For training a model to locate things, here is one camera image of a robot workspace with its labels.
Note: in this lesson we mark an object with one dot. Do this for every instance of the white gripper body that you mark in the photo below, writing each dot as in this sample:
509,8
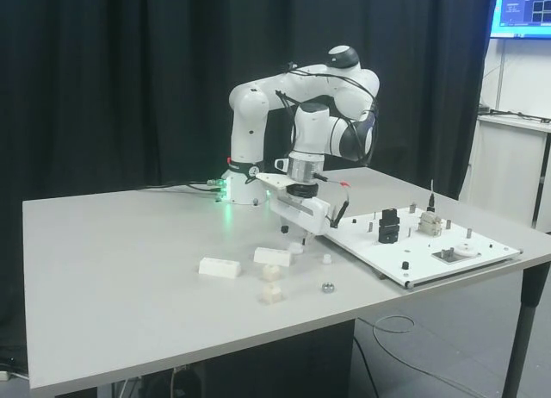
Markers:
312,213

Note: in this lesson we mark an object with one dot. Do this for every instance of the white large gear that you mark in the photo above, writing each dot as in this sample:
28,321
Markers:
467,250

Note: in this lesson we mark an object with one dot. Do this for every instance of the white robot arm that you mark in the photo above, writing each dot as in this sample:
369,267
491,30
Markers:
245,126

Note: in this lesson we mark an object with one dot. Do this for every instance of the white medium gear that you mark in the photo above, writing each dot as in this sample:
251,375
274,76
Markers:
295,247

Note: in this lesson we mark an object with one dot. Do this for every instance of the white small gear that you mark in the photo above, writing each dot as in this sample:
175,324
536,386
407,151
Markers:
326,258

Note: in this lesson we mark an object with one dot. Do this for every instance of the long white peg holder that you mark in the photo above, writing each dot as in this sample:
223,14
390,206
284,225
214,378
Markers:
272,256
219,268

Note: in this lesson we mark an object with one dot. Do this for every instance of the small cream plug holder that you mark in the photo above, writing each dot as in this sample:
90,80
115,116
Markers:
270,273
270,294

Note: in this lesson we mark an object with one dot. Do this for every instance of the metal nut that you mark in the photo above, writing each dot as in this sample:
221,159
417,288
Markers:
328,287

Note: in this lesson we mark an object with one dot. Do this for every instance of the black D-SUB plug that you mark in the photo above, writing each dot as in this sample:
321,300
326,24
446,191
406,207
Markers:
387,230

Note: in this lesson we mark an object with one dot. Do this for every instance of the cream metal connector block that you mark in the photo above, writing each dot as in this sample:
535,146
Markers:
429,224

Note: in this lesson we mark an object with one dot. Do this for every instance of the white task board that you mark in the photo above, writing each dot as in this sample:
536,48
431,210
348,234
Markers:
430,260

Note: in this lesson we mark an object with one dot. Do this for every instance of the black curtains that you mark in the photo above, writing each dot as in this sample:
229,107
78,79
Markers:
107,92

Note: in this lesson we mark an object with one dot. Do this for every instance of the black table leg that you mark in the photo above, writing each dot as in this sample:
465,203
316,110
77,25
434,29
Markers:
523,329

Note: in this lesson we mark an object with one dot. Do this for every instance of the blue screen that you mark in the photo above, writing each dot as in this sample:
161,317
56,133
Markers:
523,10

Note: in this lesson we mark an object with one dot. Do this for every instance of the white power strip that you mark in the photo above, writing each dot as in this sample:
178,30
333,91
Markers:
3,375

